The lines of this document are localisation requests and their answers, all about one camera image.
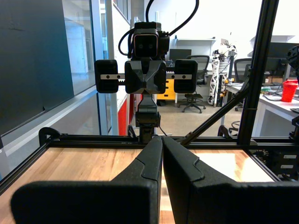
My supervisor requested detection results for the white desk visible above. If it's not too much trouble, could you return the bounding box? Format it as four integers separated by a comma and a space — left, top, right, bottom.
225, 83, 299, 138

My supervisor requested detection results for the red cup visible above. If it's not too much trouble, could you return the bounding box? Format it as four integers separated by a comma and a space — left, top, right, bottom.
281, 79, 299, 103

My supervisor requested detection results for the black cable arc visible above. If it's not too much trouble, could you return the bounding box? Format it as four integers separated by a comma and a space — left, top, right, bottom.
145, 0, 199, 37

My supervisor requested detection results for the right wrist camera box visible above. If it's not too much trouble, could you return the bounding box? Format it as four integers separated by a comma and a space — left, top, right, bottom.
133, 21, 162, 59

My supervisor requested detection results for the black monitor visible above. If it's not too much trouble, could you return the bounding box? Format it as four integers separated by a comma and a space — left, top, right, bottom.
169, 49, 192, 62
266, 42, 299, 79

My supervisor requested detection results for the black box with white labels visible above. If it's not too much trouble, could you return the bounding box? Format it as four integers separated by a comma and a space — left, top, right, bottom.
251, 149, 299, 182

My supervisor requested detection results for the white lattice structure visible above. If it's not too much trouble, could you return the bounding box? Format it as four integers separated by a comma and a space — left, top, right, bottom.
207, 38, 238, 107

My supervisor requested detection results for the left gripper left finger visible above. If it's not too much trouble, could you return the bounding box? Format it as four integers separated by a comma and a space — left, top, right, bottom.
10, 136, 163, 224

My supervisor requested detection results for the black office chair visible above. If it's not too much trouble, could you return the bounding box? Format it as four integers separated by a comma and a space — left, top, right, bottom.
233, 58, 253, 112
178, 55, 211, 114

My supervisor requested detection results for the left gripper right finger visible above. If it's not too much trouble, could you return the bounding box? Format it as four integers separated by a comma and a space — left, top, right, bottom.
163, 136, 299, 224

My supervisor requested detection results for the black aluminium frame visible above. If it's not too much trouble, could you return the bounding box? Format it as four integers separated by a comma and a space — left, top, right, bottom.
0, 0, 299, 196

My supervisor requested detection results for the black cable loop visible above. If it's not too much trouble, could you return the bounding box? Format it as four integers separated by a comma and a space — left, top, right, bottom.
118, 29, 135, 58

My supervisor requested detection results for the red cabinet panel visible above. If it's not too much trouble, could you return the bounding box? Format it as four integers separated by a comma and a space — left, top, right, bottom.
118, 94, 135, 136

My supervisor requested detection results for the yellow drawer cabinet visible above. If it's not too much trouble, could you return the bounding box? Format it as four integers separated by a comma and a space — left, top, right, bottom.
156, 79, 176, 101

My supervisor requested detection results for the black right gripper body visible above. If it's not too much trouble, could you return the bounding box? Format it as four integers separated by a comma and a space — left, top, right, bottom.
94, 59, 199, 94

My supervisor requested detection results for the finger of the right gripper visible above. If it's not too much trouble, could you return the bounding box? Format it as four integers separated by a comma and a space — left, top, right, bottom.
144, 60, 167, 94
124, 60, 147, 95

